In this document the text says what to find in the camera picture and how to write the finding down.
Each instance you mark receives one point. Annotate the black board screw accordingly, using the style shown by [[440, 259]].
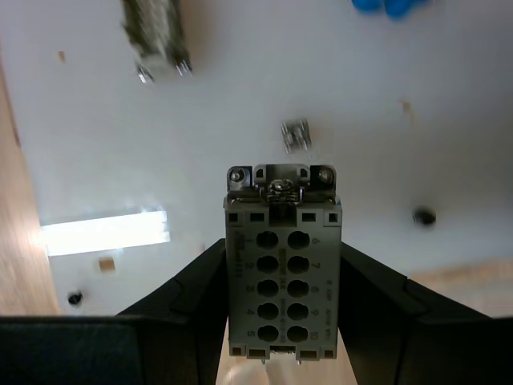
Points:
[[425, 218], [75, 298]]

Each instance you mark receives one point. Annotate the small silver metal standoff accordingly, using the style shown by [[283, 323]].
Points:
[[295, 136]]

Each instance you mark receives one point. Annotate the grey connector base socket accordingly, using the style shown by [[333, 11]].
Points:
[[154, 40]]

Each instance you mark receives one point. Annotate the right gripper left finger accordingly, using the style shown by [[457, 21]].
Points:
[[180, 321]]

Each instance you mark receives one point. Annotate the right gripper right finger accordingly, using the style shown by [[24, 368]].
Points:
[[393, 329]]

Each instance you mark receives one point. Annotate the white mounting board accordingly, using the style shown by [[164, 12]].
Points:
[[240, 100]]

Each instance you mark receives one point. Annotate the blue clamp with white block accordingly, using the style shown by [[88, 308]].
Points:
[[393, 6]]

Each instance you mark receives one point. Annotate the grey ten-pin connector insert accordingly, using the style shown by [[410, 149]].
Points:
[[282, 309]]

